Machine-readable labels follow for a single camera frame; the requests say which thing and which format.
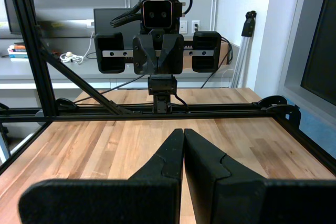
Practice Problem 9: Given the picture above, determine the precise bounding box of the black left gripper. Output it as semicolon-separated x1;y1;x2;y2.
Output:
93;31;222;76

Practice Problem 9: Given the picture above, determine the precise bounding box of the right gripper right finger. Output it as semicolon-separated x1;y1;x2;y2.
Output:
184;129;336;224

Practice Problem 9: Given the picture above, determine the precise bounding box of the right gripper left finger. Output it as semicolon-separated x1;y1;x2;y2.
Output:
17;129;184;224

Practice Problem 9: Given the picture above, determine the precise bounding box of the black computer monitor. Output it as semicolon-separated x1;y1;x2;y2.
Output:
93;8;144;41
3;0;36;35

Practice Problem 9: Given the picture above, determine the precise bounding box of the black and silver tripod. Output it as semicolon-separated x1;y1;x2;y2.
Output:
230;10;257;88

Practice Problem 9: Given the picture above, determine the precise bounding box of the grey desk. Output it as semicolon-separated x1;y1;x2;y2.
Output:
0;36;240;90

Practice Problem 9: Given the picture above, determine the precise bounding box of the stack of books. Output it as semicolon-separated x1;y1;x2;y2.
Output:
7;45;29;61

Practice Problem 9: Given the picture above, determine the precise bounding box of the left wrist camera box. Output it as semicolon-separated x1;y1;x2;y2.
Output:
140;0;182;35

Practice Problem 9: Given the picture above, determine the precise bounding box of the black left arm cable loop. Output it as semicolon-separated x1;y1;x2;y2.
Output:
111;4;144;29

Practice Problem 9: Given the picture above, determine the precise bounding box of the black metal frame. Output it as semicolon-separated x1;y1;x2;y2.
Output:
0;0;336;175

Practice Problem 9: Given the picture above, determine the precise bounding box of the coiled white cable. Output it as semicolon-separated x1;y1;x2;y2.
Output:
59;31;95;65

